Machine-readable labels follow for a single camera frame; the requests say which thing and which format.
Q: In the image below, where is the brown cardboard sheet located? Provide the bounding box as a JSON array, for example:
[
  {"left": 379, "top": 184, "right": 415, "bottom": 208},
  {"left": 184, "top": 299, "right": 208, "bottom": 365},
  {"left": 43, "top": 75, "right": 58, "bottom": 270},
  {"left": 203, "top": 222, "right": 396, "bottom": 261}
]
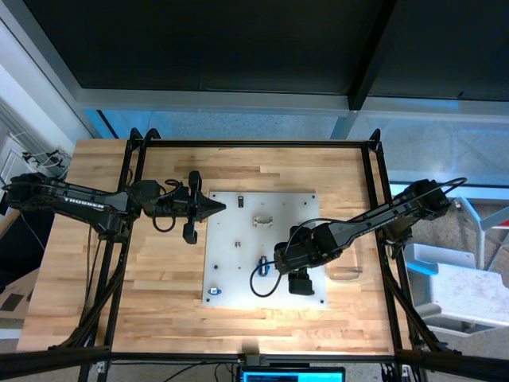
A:
[{"left": 0, "top": 267, "right": 41, "bottom": 319}]

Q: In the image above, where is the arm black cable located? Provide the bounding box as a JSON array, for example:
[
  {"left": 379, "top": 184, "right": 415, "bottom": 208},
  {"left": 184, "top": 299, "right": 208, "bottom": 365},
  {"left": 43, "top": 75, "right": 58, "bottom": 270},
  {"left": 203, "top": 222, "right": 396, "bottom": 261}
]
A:
[
  {"left": 249, "top": 217, "right": 332, "bottom": 298},
  {"left": 152, "top": 178, "right": 185, "bottom": 233}
]

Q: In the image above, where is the black metal frame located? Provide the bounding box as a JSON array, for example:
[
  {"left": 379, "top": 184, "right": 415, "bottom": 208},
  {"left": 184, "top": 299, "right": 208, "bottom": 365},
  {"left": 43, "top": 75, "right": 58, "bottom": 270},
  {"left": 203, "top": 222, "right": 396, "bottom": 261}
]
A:
[{"left": 0, "top": 127, "right": 509, "bottom": 382}]

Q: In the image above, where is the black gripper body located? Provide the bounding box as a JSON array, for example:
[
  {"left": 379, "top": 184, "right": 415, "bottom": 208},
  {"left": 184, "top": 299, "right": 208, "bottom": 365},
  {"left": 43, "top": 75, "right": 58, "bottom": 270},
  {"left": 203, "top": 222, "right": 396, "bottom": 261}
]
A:
[
  {"left": 273, "top": 224, "right": 325, "bottom": 298},
  {"left": 173, "top": 170, "right": 204, "bottom": 245}
]

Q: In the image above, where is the black table-level camera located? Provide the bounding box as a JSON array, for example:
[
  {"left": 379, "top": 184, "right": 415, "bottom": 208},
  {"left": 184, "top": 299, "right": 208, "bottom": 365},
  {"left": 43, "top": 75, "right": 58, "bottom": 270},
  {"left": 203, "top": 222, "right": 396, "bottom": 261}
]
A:
[{"left": 241, "top": 345, "right": 266, "bottom": 365}]

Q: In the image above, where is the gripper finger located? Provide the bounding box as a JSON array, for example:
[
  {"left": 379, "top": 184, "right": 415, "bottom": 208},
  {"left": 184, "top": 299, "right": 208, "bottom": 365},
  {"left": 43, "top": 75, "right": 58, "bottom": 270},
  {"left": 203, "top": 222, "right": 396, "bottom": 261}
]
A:
[
  {"left": 200, "top": 192, "right": 227, "bottom": 208},
  {"left": 200, "top": 206, "right": 227, "bottom": 221}
]

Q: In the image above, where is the white taskboard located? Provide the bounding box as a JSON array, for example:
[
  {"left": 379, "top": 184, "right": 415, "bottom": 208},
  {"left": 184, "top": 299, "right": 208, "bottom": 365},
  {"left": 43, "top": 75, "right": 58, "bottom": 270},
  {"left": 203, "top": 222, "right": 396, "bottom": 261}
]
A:
[{"left": 201, "top": 191, "right": 330, "bottom": 309}]

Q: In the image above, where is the thin black shoulder cable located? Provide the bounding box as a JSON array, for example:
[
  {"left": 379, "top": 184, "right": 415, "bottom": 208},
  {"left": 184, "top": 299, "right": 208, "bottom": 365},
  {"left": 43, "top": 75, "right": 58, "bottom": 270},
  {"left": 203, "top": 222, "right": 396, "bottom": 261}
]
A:
[{"left": 431, "top": 177, "right": 468, "bottom": 200}]

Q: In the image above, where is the black and white cable bundle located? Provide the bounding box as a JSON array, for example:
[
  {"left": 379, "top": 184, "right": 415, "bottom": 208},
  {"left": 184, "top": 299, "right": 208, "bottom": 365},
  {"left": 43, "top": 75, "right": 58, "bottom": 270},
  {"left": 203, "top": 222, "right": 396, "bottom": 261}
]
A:
[{"left": 19, "top": 149, "right": 72, "bottom": 170}]

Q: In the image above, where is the blue round holder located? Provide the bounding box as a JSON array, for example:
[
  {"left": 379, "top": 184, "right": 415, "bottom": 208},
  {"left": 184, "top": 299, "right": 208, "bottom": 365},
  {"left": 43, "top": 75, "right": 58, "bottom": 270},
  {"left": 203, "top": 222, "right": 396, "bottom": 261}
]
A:
[{"left": 255, "top": 256, "right": 274, "bottom": 279}]

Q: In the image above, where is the white plastic step stool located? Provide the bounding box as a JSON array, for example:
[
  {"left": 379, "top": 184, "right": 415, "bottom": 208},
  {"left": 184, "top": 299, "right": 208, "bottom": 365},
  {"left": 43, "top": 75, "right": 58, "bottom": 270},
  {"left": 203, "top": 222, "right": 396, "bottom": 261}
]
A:
[{"left": 404, "top": 242, "right": 509, "bottom": 339}]

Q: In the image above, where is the grey metal stand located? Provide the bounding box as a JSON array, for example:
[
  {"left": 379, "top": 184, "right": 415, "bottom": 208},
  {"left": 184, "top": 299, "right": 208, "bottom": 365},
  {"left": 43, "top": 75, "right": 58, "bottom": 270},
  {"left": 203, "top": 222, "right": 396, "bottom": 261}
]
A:
[{"left": 449, "top": 197, "right": 509, "bottom": 287}]

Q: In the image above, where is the blue laptop screen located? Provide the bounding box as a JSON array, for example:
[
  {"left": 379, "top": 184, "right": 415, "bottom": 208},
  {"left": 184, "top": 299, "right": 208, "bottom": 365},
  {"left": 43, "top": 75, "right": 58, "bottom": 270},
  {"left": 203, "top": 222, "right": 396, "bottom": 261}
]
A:
[{"left": 237, "top": 366, "right": 346, "bottom": 382}]

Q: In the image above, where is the clear plastic tub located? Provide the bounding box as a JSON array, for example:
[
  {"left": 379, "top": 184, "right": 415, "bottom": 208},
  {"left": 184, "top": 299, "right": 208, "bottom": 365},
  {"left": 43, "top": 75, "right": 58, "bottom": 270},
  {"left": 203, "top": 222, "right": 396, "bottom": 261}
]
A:
[{"left": 322, "top": 217, "right": 367, "bottom": 284}]

